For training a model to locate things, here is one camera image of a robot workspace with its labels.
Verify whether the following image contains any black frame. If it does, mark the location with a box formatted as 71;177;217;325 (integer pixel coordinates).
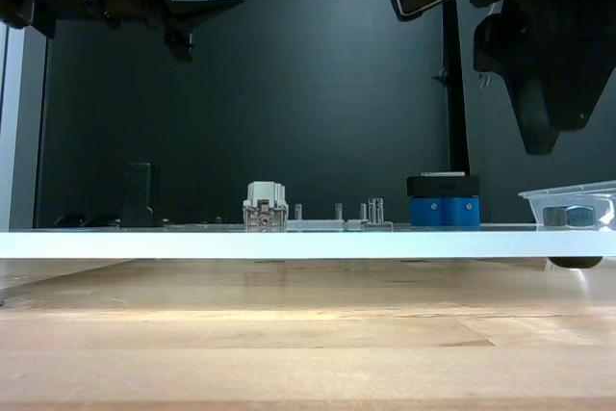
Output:
431;0;472;177

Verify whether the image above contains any white task board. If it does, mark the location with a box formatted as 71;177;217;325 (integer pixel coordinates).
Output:
0;223;616;270

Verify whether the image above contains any blue socket block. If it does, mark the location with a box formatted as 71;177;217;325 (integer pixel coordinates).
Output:
445;195;482;230
410;195;447;230

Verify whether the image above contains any threaded stud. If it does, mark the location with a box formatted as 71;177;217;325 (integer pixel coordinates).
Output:
367;196;388;224

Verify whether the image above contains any clear plastic container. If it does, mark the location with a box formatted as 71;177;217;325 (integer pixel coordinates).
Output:
518;180;616;233

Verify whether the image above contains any beige many-pin connector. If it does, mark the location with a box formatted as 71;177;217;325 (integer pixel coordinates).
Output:
242;181;290;233

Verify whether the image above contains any tall black block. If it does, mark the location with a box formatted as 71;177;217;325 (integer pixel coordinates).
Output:
118;162;164;229

